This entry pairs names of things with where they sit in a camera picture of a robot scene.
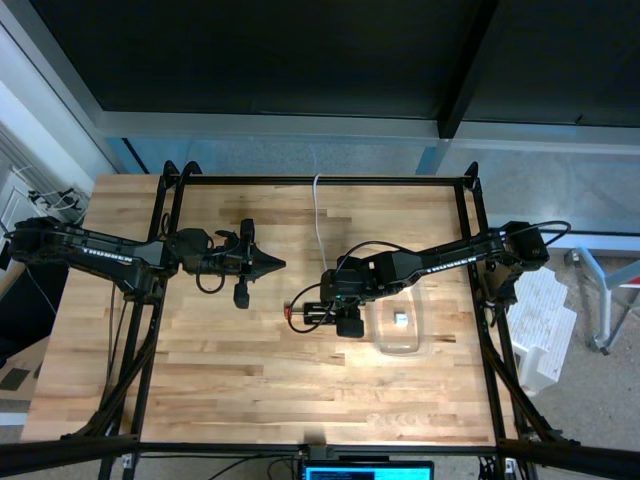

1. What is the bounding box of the white power cord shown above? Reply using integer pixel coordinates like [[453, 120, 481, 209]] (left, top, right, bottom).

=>
[[311, 172, 332, 274]]

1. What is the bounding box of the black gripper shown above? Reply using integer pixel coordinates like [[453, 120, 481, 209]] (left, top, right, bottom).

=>
[[212, 218, 287, 310], [333, 298, 363, 321]]

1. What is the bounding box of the black and white cable bundle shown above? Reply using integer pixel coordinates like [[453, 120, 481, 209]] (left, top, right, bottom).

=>
[[27, 187, 84, 212]]

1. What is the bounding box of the cardboard box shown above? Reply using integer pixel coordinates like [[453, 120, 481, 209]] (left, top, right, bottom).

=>
[[0, 334, 51, 401]]

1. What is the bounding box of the clear plastic container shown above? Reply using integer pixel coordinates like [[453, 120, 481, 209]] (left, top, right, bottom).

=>
[[368, 287, 432, 359]]

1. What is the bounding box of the black vise with orange knob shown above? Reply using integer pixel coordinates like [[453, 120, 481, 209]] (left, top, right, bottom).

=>
[[283, 299, 337, 326]]

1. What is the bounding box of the grey metal stand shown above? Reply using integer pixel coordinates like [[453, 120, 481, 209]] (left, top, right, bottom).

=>
[[564, 247, 640, 357]]

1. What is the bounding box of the white foam block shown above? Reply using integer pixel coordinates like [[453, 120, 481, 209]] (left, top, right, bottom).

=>
[[505, 269, 577, 399]]

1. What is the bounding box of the black metal frame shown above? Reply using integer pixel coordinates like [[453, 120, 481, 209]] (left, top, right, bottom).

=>
[[0, 159, 640, 480]]

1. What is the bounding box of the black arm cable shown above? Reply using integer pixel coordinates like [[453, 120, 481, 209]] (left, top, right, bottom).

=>
[[286, 240, 401, 335], [193, 259, 225, 295]]

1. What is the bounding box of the screen with blue edge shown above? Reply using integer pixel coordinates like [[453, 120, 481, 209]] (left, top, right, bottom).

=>
[[299, 460, 435, 480]]

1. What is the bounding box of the black cabinet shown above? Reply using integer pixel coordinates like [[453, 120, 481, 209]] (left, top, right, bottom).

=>
[[0, 259, 69, 361]]

